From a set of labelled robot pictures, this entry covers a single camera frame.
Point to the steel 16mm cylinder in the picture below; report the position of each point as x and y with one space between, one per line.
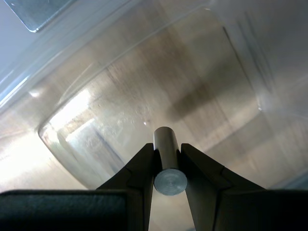
170 181

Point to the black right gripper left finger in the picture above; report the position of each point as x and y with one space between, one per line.
72 211

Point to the clear plastic tub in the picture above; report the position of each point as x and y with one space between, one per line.
168 72

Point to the grey metal plate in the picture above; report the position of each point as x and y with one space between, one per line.
36 12

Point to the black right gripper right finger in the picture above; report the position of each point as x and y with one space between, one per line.
240 211

